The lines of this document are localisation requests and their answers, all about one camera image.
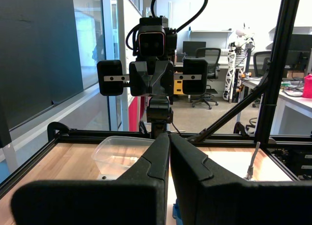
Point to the clear plastic tub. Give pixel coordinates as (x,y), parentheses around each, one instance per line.
(114,156)

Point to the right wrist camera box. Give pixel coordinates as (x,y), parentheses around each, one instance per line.
(151,44)

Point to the blue and black D-sub socket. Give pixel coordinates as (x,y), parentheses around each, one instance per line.
(176,211)

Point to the yellow and black box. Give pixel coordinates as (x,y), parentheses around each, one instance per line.
(178,88)

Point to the black office chair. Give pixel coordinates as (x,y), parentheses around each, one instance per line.
(208,56)
(259,61)

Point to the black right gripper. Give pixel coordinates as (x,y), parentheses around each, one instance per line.
(109,88)

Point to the pink container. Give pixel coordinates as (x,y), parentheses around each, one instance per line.
(307,87)

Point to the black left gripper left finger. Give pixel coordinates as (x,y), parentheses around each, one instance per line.
(97,203)

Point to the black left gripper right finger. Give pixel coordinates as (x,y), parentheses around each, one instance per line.
(243,203)

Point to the white lattice robot figure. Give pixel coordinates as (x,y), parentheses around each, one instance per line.
(230,71)

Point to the grey wall shelf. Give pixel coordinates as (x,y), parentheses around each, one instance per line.
(212,32)

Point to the white office desk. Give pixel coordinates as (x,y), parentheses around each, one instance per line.
(292,108)

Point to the black aluminium frame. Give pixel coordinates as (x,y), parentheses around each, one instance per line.
(280,64)

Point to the black computer monitor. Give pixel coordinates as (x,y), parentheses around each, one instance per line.
(302,47)
(192,48)

